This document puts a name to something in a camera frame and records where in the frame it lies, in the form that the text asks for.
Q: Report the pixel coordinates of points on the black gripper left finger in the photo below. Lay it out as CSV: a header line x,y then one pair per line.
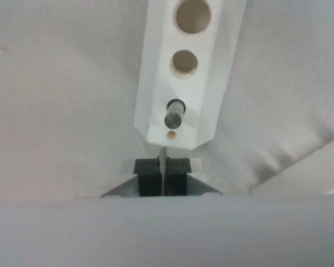
x,y
149,178

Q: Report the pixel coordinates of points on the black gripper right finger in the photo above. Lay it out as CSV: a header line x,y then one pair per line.
x,y
176,178

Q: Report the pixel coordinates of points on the thin metal round peg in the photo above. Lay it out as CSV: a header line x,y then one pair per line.
x,y
163,161

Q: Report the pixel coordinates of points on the thick metal round peg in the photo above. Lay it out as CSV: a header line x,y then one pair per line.
x,y
173,121

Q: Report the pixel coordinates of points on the white round peg holder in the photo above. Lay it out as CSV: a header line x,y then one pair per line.
x,y
183,91

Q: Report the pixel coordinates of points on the white square peg holder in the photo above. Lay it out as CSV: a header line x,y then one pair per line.
x,y
309,172

